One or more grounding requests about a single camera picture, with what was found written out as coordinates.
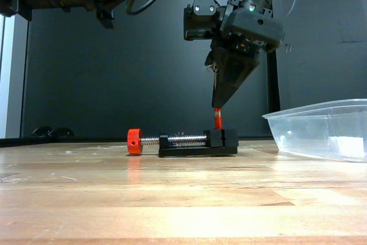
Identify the black frame base rail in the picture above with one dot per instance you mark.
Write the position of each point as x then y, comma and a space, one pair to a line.
57, 141

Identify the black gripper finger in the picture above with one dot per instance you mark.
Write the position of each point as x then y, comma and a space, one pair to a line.
210, 58
107, 12
232, 75

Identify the black frame post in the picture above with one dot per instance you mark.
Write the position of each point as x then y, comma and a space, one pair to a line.
273, 84

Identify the white paper label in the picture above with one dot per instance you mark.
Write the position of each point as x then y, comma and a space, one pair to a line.
347, 146

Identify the black rounded object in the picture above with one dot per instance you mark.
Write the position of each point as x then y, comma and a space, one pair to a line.
42, 131
63, 132

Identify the clear plastic container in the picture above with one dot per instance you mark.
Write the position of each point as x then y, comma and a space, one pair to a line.
301, 130

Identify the black vise red knob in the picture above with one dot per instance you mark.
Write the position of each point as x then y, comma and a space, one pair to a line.
223, 140

